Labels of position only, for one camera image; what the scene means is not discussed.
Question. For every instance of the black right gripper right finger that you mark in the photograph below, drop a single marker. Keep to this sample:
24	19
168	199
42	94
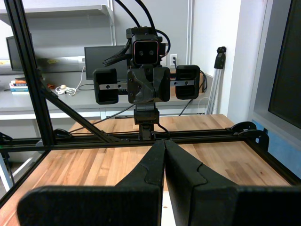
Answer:
223	207

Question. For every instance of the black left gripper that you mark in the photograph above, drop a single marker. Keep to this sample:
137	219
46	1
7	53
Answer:
105	94

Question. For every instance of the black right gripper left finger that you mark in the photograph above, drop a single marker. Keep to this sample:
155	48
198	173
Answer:
94	207

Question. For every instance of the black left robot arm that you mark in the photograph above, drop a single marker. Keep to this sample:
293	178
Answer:
147	116

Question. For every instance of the white task board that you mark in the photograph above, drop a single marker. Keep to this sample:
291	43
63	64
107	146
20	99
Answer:
167	216

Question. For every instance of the black computer monitor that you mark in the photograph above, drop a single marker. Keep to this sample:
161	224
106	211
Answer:
94	66
11	56

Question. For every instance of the grey desk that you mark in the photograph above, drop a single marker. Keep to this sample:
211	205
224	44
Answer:
80	99

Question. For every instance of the stack of books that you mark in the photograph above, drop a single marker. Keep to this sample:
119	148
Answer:
18	88

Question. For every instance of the white wall outlet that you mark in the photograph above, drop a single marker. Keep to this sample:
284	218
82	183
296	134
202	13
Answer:
174	60

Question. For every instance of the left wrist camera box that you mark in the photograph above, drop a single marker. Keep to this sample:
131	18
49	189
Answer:
145	50

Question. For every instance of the white wall shelf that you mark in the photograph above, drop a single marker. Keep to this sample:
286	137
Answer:
58	10

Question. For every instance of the black aluminium frame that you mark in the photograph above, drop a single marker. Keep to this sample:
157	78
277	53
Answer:
29	70

